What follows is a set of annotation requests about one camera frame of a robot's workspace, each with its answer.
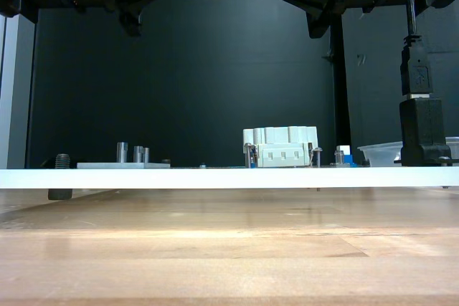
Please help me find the silver slotted post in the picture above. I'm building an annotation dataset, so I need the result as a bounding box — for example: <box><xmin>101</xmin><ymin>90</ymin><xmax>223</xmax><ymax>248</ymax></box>
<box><xmin>133</xmin><ymin>145</ymin><xmax>151</xmax><ymax>163</ymax></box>

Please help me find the beige connector housing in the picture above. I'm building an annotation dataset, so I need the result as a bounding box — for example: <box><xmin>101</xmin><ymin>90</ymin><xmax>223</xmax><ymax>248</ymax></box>
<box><xmin>242</xmin><ymin>125</ymin><xmax>318</xmax><ymax>168</ymax></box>

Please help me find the white taskboard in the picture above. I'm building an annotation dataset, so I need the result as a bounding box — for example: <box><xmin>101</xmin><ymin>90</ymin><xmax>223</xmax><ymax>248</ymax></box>
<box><xmin>0</xmin><ymin>168</ymin><xmax>459</xmax><ymax>191</ymax></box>

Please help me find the black USB connector with cable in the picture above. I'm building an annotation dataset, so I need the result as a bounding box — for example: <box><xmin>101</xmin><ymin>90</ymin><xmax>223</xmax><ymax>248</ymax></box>
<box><xmin>399</xmin><ymin>0</ymin><xmax>432</xmax><ymax>100</ymax></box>

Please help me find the silver round peg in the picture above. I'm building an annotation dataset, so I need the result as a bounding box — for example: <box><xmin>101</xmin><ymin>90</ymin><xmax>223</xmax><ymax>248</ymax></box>
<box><xmin>115</xmin><ymin>141</ymin><xmax>130</xmax><ymax>163</ymax></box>

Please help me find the silver housing screw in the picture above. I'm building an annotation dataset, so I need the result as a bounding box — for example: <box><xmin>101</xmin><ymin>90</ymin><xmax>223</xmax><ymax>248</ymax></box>
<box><xmin>309</xmin><ymin>146</ymin><xmax>324</xmax><ymax>168</ymax></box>
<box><xmin>243</xmin><ymin>142</ymin><xmax>257</xmax><ymax>169</ymax></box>

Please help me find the black wall column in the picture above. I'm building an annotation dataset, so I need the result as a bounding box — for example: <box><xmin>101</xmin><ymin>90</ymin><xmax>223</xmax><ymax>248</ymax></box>
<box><xmin>321</xmin><ymin>8</ymin><xmax>351</xmax><ymax>149</ymax></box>

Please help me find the black USB socket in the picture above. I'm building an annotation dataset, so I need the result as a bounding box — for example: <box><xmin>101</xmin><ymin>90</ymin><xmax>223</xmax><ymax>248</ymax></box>
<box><xmin>394</xmin><ymin>97</ymin><xmax>453</xmax><ymax>168</ymax></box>

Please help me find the clear plastic tub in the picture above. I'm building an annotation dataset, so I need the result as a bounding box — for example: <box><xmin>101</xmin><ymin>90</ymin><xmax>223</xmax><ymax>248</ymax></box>
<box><xmin>357</xmin><ymin>136</ymin><xmax>459</xmax><ymax>168</ymax></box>

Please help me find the grey metal plate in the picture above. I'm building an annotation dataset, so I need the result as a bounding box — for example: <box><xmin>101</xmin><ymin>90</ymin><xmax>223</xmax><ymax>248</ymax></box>
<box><xmin>76</xmin><ymin>161</ymin><xmax>171</xmax><ymax>171</ymax></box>

